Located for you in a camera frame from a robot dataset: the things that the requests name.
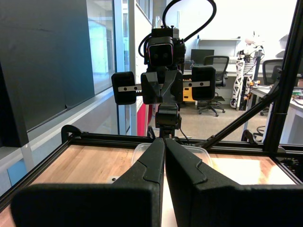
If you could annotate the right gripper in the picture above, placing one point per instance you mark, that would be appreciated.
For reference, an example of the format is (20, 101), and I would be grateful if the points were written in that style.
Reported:
(124, 80)

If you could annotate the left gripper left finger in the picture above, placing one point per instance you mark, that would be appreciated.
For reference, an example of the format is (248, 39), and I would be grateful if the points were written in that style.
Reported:
(94, 205)

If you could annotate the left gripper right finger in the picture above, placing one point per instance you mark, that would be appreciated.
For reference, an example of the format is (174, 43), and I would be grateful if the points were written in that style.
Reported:
(236, 208)

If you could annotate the black board screw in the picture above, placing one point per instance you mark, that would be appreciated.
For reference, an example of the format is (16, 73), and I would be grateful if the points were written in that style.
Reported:
(114, 179)

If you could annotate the red panel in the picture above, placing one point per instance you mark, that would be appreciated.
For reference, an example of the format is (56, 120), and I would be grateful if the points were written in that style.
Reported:
(142, 120)

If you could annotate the black computer monitor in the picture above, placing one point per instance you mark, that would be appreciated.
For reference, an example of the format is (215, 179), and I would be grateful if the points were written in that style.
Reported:
(201, 56)

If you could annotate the black office chair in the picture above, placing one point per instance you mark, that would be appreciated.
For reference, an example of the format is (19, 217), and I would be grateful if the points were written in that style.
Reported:
(216, 62)
(270, 71)

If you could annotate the clear plastic tub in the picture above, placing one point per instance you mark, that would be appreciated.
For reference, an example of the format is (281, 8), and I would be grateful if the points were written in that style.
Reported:
(139, 152)

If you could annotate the white desk shelf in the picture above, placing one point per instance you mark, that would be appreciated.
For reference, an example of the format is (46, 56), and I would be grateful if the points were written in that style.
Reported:
(220, 43)

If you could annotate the white robot figure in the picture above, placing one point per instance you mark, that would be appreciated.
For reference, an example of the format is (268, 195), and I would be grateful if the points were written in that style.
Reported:
(239, 78)

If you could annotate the white desk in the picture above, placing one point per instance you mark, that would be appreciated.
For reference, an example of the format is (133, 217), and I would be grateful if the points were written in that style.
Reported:
(297, 118)

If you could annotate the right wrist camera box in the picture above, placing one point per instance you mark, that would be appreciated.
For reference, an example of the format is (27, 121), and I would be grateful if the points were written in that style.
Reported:
(161, 50)

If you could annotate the black aluminium frame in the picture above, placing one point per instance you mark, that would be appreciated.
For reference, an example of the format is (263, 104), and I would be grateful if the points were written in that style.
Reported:
(106, 140)

